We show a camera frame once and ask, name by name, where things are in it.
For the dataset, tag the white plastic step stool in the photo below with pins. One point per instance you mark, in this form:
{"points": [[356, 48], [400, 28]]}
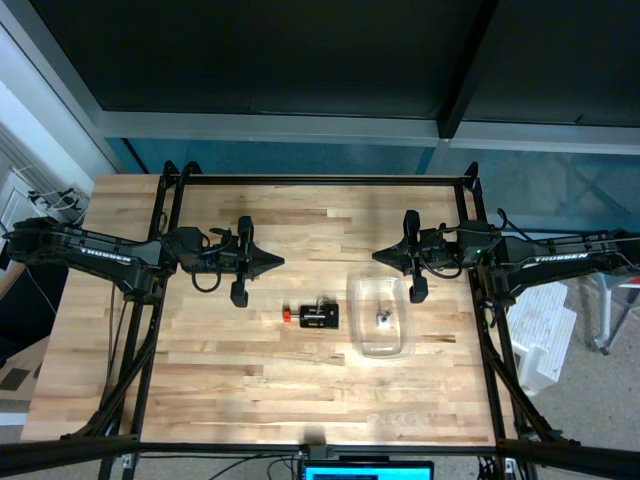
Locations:
{"points": [[542, 325]]}

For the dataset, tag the small black camera block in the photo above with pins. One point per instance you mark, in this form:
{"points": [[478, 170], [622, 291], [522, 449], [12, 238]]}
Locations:
{"points": [[317, 450]]}

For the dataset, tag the black vise with red knob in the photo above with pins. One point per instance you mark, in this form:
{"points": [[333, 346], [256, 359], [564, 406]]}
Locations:
{"points": [[320, 320]]}

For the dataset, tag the clear plastic tub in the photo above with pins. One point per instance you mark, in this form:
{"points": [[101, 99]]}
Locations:
{"points": [[365, 300]]}

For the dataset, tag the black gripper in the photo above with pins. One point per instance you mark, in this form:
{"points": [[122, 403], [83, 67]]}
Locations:
{"points": [[240, 295], [419, 290]]}

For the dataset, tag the grey metal chair frame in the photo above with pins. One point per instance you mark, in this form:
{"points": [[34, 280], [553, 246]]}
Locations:
{"points": [[603, 315]]}

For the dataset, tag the blue laptop screen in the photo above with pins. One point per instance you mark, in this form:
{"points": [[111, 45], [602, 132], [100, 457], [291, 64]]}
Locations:
{"points": [[365, 472]]}

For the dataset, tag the small white block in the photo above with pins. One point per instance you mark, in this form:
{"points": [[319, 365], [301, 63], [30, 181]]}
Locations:
{"points": [[384, 324]]}

